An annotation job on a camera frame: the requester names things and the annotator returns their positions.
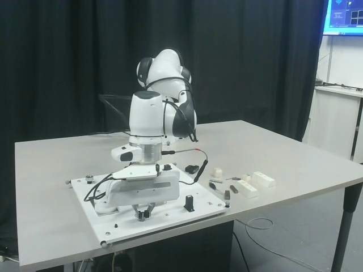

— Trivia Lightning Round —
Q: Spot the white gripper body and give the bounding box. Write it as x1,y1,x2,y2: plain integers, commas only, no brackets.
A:
108,171,180,211

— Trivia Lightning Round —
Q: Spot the white peg holder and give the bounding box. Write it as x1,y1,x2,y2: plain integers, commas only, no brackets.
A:
251,171,277,188
237,180,260,198

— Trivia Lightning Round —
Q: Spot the black cabinet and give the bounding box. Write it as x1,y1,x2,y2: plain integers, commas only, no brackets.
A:
113,220,235,272

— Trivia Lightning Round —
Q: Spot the white task board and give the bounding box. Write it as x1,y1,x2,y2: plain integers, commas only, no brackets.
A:
64,163,231,248

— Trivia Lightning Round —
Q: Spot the black curtain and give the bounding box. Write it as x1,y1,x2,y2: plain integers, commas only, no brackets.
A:
0,0,324,176

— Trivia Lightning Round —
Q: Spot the black table leg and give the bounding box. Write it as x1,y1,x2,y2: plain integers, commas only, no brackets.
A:
331,181,358,272

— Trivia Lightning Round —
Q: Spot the white cabinet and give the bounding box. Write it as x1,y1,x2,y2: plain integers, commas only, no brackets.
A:
307,83,363,165

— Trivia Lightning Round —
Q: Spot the blue screen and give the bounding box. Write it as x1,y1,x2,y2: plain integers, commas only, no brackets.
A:
322,0,363,37

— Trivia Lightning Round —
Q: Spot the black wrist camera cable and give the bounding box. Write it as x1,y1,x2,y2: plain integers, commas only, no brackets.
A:
83,173,116,202

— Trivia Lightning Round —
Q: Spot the thin black rod on wire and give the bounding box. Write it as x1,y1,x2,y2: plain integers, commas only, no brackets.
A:
161,146,210,184

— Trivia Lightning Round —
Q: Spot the thin grey floor cable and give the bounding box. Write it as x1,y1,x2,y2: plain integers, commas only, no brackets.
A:
235,216,273,236

